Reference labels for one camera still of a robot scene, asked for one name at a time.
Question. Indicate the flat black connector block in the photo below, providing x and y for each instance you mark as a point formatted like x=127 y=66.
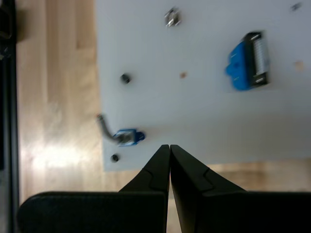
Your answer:
x=260 y=55

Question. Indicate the steel peg cluster fitting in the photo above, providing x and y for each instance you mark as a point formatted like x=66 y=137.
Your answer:
x=173 y=17

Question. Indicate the white task board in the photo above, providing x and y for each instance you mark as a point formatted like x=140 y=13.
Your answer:
x=194 y=109

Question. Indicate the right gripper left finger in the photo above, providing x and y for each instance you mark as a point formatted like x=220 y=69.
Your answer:
x=97 y=211

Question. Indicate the wide blue socket block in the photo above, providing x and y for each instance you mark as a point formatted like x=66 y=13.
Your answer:
x=239 y=65

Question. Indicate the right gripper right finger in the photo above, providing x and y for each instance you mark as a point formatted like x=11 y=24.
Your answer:
x=230 y=211

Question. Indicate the black frame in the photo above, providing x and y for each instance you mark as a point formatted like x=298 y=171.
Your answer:
x=7 y=121

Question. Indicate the small blue socket block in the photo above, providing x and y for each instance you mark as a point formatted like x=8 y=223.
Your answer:
x=139 y=136

